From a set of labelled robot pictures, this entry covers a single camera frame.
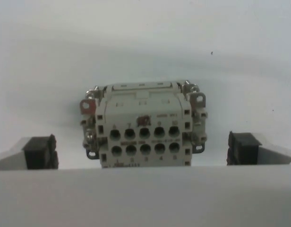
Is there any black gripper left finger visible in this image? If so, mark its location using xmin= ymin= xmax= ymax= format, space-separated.
xmin=0 ymin=134 xmax=60 ymax=170

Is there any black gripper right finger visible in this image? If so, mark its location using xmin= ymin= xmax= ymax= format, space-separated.
xmin=227 ymin=129 xmax=291 ymax=166

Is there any grey waterproof plug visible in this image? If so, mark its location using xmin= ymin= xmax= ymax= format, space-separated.
xmin=79 ymin=80 xmax=206 ymax=169

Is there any white task board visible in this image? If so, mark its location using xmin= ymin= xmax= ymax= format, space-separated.
xmin=0 ymin=0 xmax=291 ymax=169

